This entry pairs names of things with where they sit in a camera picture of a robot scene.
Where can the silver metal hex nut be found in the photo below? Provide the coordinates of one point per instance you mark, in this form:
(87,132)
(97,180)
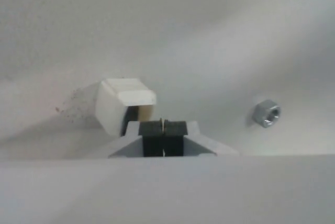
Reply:
(267,113)

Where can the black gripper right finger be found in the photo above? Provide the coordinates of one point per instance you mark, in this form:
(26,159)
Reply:
(174,135)

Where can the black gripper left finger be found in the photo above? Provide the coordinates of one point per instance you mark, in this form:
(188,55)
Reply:
(150,135)

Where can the white plug holder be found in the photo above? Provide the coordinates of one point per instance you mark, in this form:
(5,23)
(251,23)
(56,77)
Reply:
(115,103)

